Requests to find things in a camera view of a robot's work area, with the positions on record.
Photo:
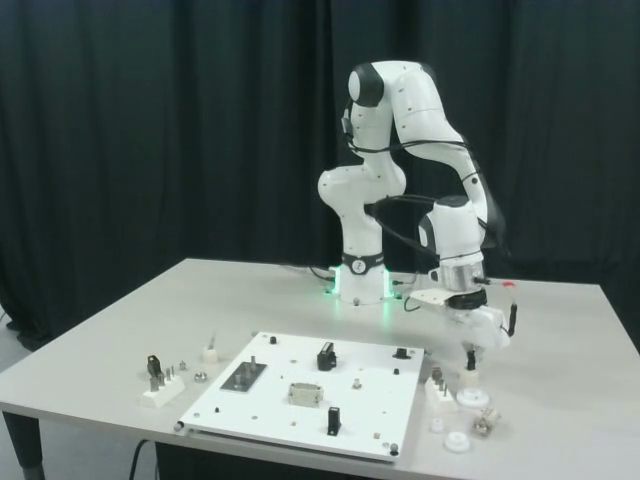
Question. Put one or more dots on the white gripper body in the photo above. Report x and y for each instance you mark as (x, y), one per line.
(482, 327)

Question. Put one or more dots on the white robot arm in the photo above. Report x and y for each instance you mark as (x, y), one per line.
(360, 200)

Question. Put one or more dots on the large metal round peg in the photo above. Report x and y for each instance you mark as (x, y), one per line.
(438, 377)

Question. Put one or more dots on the white large gear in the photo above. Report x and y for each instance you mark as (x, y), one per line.
(472, 397)

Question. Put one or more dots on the thin metal peg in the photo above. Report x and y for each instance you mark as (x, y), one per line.
(443, 389)

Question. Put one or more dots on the white peg holder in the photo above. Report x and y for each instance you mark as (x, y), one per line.
(160, 397)
(440, 404)

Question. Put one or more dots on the white medium gear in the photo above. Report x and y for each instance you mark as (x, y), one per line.
(455, 441)

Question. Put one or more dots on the white task board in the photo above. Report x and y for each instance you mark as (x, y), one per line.
(300, 390)

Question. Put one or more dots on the small white bolt holder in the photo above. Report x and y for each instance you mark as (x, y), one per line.
(210, 355)

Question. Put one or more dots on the small metal plug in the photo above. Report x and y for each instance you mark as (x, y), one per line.
(183, 365)

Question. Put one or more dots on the black D-SUB plug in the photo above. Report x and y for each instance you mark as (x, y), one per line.
(154, 370)

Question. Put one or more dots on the black curtain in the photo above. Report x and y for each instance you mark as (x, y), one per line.
(150, 125)

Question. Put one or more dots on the black table leg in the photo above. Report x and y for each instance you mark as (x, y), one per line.
(20, 445)

